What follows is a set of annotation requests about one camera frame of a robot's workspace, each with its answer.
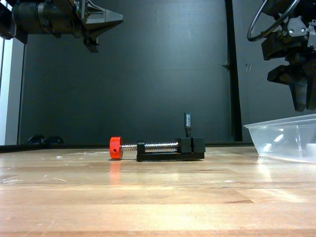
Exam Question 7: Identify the dark USB-C connector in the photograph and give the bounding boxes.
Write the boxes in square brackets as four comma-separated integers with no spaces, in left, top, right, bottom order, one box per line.
[183,113,193,138]

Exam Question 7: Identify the clear plastic tub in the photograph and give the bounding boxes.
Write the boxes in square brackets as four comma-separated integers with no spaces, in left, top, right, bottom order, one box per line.
[243,114,316,164]

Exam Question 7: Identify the black table clamp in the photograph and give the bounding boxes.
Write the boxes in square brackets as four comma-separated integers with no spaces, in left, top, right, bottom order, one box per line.
[28,134,45,144]
[42,135,65,144]

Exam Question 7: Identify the orange clamp knob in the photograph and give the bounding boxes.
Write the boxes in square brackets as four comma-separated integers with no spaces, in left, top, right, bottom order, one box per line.
[109,136,123,160]

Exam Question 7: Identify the black bench clamp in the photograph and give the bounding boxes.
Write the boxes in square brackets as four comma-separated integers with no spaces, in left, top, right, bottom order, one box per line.
[136,137,206,162]

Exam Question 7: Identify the silver threaded clamp screw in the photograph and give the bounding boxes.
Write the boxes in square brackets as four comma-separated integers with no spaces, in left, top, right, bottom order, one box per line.
[120,140,179,152]

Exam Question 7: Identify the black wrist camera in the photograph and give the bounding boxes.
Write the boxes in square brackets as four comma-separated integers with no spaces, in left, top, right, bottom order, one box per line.
[261,32,291,61]

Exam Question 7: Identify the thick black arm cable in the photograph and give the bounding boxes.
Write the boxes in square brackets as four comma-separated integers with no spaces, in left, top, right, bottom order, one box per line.
[247,0,301,41]

